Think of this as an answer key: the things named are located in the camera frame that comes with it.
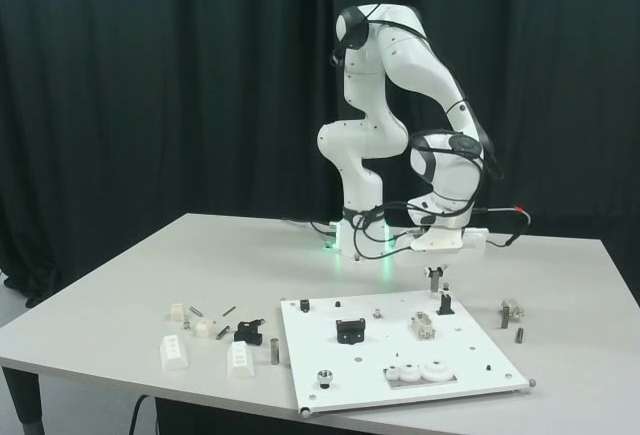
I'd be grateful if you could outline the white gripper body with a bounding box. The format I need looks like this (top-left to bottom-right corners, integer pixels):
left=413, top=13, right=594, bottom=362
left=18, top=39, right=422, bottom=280
left=417, top=227, right=490, bottom=261

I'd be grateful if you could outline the white slanted peg holder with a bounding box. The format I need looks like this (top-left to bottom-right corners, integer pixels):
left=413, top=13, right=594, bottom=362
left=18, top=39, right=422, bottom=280
left=225, top=342, right=257, bottom=379
left=158, top=335, right=190, bottom=372

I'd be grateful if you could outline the thin black rod red tag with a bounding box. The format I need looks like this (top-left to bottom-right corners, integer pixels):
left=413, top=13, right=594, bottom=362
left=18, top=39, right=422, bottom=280
left=474, top=206, right=527, bottom=217

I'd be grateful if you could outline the beige waterproof plug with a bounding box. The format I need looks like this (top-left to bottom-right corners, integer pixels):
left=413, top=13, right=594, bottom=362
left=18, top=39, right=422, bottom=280
left=408, top=311, right=432, bottom=342

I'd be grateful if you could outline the white task board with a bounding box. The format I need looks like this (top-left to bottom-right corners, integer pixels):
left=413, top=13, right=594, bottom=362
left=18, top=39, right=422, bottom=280
left=278, top=291, right=539, bottom=415

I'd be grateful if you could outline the black D-SUB plug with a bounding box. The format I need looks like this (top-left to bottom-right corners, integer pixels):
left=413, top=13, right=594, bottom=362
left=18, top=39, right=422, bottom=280
left=334, top=318, right=367, bottom=346

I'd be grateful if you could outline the white large gear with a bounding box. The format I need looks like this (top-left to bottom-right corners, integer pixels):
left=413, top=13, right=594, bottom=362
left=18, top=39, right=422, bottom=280
left=420, top=359, right=450, bottom=384

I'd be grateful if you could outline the black curtain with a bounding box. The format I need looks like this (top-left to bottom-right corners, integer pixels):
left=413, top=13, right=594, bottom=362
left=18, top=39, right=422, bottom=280
left=0, top=0, right=640, bottom=309

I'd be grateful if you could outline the grey table leg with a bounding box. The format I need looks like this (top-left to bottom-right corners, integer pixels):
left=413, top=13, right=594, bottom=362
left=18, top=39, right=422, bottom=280
left=1, top=365, right=41, bottom=435

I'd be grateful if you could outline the black base cable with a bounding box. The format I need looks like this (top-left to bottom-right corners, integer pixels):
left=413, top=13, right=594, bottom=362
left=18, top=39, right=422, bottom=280
left=282, top=206, right=416, bottom=259

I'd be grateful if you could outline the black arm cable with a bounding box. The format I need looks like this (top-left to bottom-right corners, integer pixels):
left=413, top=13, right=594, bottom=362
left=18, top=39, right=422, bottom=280
left=329, top=3, right=501, bottom=181

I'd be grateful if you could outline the black plug with cable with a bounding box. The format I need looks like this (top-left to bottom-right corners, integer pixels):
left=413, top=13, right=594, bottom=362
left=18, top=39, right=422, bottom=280
left=233, top=319, right=264, bottom=346

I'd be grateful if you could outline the black floor cable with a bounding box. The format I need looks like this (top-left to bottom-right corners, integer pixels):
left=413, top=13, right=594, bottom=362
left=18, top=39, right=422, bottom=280
left=130, top=393, right=152, bottom=435

